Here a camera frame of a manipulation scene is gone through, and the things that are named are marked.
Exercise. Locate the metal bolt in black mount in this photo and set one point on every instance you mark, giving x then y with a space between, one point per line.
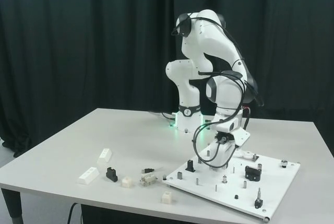
258 199

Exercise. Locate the white holder with holes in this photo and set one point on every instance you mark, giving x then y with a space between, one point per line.
88 175
105 155

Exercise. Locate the small metal round cap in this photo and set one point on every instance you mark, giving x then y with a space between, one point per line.
164 176

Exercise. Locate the black socket block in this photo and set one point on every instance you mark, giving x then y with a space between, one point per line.
252 174

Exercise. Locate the black curtain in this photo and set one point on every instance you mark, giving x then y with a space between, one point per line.
78 38

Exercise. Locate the black D-SUB plug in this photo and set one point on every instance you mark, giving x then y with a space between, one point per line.
111 174

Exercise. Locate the metal BNC plug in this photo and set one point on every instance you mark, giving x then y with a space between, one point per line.
224 179

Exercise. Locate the white task board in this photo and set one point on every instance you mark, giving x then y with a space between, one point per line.
229 198

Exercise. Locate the black USB plug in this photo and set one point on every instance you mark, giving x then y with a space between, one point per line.
147 170

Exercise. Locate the small white cube holder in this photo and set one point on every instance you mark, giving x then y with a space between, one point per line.
167 197
127 182

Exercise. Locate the white large gear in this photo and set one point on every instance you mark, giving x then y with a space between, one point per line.
247 155

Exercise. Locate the metal square peg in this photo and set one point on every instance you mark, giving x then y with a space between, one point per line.
179 176

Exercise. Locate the metal waterproof plug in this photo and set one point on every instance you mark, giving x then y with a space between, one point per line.
146 180

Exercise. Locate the black Ethernet plug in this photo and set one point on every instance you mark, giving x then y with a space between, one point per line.
189 166

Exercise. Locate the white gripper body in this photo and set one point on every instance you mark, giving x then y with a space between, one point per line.
220 153

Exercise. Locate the metal round connector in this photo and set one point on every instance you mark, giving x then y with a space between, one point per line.
283 164

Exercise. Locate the dark grey table leg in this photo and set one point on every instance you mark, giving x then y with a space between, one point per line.
11 205

